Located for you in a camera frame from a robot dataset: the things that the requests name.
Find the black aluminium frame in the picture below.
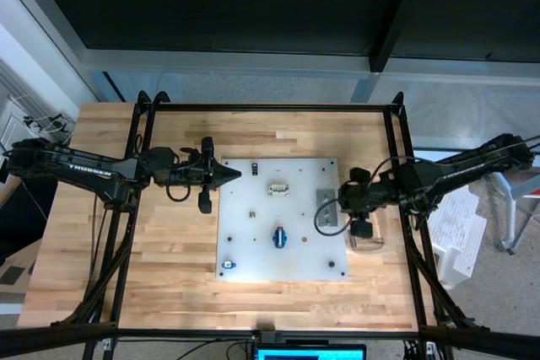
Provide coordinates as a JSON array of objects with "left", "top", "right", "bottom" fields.
[{"left": 0, "top": 89, "right": 540, "bottom": 360}]

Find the brown cardboard box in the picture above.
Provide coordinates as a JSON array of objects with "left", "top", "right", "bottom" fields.
[{"left": 0, "top": 237, "right": 43, "bottom": 314}]

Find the white plastic step stool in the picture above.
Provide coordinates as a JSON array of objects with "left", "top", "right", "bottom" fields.
[{"left": 425, "top": 197, "right": 489, "bottom": 293}]

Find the blue clamp mount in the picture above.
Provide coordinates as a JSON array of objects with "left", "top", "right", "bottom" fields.
[{"left": 271, "top": 226, "right": 289, "bottom": 250}]

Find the beige connector housing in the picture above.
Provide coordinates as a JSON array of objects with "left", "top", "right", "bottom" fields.
[{"left": 267, "top": 182, "right": 292, "bottom": 200}]

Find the small black camera box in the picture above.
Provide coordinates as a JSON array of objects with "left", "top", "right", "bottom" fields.
[{"left": 256, "top": 322, "right": 278, "bottom": 343}]

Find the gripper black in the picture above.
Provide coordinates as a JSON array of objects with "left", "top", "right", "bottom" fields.
[
  {"left": 339, "top": 167, "right": 383, "bottom": 239},
  {"left": 184, "top": 137, "right": 242, "bottom": 213}
]

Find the grey metal stand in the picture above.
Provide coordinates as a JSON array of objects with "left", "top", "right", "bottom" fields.
[{"left": 484, "top": 165, "right": 540, "bottom": 256}]

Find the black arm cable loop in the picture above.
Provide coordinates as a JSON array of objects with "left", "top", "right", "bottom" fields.
[{"left": 314, "top": 201, "right": 352, "bottom": 237}]

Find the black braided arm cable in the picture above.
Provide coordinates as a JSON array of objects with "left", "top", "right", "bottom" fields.
[{"left": 165, "top": 177, "right": 192, "bottom": 203}]

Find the bundle of loose cables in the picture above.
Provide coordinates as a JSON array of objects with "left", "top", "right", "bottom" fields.
[{"left": 20, "top": 111, "right": 73, "bottom": 134}]

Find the grey metal bar with holes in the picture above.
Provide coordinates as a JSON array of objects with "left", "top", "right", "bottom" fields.
[{"left": 316, "top": 189, "right": 341, "bottom": 227}]

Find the white board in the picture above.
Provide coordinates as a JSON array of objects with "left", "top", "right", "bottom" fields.
[{"left": 215, "top": 157, "right": 351, "bottom": 282}]

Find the laptop screen with blue edge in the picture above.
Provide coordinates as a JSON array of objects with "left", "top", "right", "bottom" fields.
[{"left": 251, "top": 342, "right": 367, "bottom": 360}]

